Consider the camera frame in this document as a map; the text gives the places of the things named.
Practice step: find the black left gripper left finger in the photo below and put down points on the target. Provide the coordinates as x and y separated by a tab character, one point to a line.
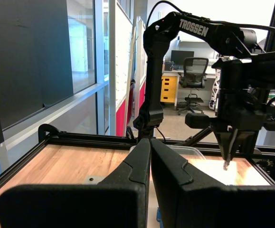
80	204

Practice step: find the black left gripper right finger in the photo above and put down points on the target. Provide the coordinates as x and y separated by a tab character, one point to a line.
211	206

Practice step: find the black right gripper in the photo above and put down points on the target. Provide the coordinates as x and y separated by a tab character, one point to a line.
234	107

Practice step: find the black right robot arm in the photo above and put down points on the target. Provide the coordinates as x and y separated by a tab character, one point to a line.
155	83

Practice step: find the clear block with metal posts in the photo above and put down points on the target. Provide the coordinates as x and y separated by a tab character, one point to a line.
97	180

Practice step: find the white task board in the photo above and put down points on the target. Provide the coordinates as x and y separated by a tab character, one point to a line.
208	171

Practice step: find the clear plastic tub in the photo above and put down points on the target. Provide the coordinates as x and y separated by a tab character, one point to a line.
192	150

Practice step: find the white lattice stand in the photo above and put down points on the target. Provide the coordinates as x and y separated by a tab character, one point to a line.
214	90

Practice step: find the black mesh office chair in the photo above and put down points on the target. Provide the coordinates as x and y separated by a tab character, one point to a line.
195	80

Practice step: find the yellow drawer cabinet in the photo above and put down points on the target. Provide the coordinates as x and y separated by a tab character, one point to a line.
173	91

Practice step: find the black computer monitor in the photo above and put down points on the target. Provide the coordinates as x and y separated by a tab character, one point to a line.
182	57

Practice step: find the white and red partition panel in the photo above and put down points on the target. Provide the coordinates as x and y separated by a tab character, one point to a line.
121	59

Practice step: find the black aluminium frame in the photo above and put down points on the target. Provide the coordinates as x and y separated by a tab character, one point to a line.
80	139

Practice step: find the grey metal window frame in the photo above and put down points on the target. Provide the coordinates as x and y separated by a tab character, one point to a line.
56	107

